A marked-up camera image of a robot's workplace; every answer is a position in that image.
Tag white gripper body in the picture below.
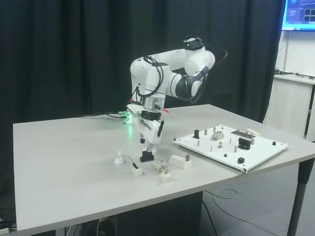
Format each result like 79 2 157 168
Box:
136 118 163 146

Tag black D-SUB plug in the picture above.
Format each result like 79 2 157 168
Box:
140 150 155 163

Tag thin black rod, red tag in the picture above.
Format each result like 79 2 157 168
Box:
154 104 170 139

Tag clear plug with metal parts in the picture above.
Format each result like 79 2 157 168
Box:
151 160 169 173

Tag white holder with round pegs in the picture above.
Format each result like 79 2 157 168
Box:
158 171 173 184

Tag white holder with metal peg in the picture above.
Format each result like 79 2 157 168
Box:
168 153 193 170

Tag white task board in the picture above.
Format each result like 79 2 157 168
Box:
172 124 289 174

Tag black boxy plug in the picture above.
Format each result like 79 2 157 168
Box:
238 138 252 151

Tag black curtain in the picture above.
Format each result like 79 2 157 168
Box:
0 0 288 138

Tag white cabinet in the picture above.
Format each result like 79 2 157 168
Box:
272 73 315 143

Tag dark table leg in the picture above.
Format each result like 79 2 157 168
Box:
287 159 311 236

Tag blue screen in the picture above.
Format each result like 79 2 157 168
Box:
281 0 315 31

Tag black Ethernet plug with cable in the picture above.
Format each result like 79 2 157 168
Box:
127 155 140 170

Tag black cables on table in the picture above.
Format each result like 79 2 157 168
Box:
80 111 130 122

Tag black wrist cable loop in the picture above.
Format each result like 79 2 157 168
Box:
130 55 165 104

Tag grey cable on floor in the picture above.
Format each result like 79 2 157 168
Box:
203 188 290 236

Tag long black arm cable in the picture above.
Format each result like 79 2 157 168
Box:
184 43 228 104

